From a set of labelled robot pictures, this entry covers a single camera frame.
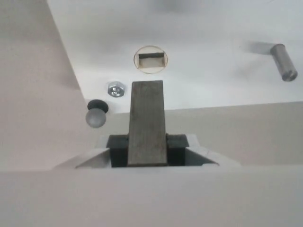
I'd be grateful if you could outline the metal square peg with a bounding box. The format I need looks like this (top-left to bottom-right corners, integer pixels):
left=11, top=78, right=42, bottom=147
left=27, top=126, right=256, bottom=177
left=126, top=80, right=168, bottom=167

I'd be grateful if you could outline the grey ball-headed pin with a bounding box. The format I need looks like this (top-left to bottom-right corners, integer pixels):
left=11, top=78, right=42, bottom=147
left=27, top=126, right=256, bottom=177
left=85, top=99, right=110, bottom=129

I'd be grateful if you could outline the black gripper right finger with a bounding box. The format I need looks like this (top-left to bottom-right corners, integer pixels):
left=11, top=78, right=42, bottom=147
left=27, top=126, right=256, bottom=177
left=165, top=133, right=220, bottom=166

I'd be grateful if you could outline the metal hex bolt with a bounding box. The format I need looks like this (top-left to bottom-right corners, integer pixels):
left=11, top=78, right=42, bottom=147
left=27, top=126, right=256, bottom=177
left=107, top=80, right=126, bottom=97

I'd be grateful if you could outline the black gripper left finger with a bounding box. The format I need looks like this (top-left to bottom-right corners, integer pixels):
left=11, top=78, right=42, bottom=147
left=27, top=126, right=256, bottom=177
left=75, top=134, right=130, bottom=169

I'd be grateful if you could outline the metal round peg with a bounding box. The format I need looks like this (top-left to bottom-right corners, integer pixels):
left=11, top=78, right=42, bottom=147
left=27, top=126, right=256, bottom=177
left=270, top=43, right=298, bottom=82

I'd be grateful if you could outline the white task board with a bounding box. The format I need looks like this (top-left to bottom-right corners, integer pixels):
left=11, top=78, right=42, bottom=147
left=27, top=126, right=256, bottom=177
left=45, top=0, right=303, bottom=114

